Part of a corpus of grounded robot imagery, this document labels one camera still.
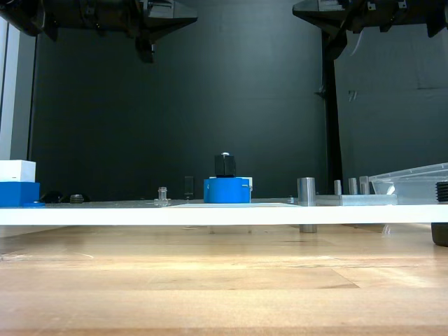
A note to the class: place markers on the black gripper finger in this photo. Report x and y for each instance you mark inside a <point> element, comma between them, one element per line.
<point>325,21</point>
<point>161,28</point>
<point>171,8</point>
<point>325,6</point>

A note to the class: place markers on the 16mm steel cylinder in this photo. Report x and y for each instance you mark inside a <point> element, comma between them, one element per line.
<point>307,192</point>

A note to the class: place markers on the white taskboard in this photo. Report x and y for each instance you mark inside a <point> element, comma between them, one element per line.
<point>175,215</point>

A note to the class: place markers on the black block with screw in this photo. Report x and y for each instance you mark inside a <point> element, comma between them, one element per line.
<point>224,164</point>

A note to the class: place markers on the clear upright tab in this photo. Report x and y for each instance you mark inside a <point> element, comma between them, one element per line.
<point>189,185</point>

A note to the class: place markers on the short steel peg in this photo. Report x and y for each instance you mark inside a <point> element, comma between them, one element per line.
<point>337,187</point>
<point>364,185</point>
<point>353,186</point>

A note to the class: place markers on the clear plastic fitting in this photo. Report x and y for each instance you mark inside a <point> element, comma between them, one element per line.
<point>162,196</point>

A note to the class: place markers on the blue round holder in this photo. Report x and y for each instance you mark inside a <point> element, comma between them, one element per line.
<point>225,190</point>

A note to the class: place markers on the clear plastic tub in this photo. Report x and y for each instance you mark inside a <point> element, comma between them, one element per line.
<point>413,185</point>

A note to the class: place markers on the white cube block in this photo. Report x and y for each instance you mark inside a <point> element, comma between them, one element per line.
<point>17,171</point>

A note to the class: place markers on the white connector housing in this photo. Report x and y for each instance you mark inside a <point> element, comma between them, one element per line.
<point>249,182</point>

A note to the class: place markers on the grey aluminium plate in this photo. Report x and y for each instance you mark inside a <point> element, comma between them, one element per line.
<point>367,200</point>

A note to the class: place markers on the black threaded levelling foot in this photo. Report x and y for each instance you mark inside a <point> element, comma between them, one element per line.
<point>442,192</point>
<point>77,199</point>

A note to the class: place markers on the white flat sheet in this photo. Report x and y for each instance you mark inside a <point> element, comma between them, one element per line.
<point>227,205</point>

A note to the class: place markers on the black rounded part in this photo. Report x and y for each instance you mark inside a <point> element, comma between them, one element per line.
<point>52,197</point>

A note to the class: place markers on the blue square holder base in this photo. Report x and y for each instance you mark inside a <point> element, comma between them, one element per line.
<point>17,194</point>

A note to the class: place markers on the black aluminium frame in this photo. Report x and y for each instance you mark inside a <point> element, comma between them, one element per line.
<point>332,140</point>

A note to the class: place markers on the grey aluminium window frame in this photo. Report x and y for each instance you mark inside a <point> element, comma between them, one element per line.
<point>19,105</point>

